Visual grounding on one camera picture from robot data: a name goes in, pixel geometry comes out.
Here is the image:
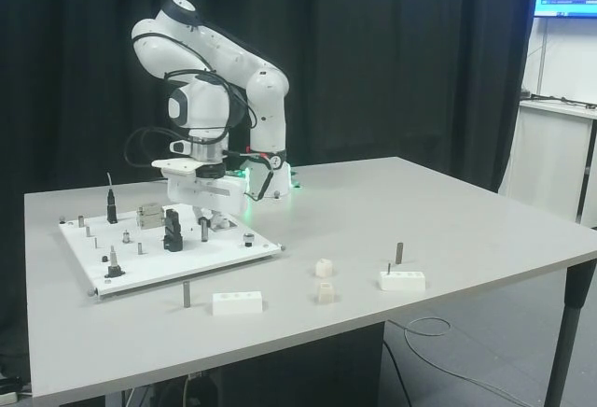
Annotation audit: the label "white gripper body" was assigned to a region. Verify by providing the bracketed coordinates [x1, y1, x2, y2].
[165, 174, 249, 217]

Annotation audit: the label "black box under table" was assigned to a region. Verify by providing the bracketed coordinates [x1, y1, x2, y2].
[200, 320, 387, 407]

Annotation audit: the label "black curtains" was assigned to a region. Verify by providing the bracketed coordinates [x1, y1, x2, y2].
[0, 0, 537, 198]

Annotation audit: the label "black plug with grey cable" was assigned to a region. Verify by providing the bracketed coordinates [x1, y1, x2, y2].
[105, 172, 118, 225]

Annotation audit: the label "thin black rod red tag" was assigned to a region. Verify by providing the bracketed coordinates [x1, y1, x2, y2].
[242, 145, 279, 203]

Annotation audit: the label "white task board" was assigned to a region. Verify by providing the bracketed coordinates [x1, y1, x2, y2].
[58, 203, 286, 297]

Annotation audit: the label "small beige holder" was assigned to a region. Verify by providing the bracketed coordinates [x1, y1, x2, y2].
[315, 280, 337, 305]

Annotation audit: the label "white cabinet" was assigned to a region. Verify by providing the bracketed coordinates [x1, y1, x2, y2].
[505, 97, 597, 230]

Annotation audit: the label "white peg holder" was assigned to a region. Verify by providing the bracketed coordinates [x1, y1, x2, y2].
[379, 270, 427, 292]
[212, 289, 264, 317]

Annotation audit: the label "black cables on cabinet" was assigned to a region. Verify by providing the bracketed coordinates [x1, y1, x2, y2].
[520, 91, 597, 110]

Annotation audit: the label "black table leg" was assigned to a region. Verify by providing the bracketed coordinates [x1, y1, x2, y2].
[544, 261, 597, 407]

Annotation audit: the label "grey floor cable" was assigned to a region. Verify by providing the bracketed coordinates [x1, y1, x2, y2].
[403, 316, 519, 407]

